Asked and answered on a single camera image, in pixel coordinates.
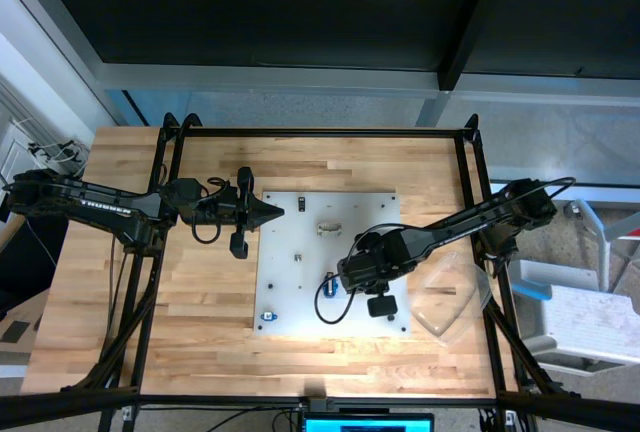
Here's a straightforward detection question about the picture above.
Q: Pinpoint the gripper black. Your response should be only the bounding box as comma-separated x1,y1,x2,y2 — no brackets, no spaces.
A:
338,249,400,319
217,166,286,259

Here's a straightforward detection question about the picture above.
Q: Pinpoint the blue round holder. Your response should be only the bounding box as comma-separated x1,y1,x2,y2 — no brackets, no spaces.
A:
322,271,342,299

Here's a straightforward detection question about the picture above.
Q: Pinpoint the clear plastic tub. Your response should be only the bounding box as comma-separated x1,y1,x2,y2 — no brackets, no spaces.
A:
407,250,489,351

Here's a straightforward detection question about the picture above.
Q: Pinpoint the white task board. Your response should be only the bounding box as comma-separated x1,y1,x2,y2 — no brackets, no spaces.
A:
254,190,412,338

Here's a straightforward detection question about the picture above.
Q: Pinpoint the blue lit screen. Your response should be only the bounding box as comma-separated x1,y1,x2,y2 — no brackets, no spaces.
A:
299,411,435,432

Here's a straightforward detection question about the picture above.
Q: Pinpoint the white step stool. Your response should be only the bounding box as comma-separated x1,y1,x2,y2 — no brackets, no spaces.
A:
519,259,640,378

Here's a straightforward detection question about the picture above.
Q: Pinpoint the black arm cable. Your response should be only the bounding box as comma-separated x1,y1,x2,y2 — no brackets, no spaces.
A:
191,176,232,245
499,175,577,208
313,284,357,326

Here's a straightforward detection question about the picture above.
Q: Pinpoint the black aluminium frame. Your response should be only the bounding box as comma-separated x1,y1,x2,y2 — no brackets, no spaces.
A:
0,111,640,432

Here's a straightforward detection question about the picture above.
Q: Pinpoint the white cable bundle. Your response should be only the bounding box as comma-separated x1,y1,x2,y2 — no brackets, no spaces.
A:
27,139,89,166

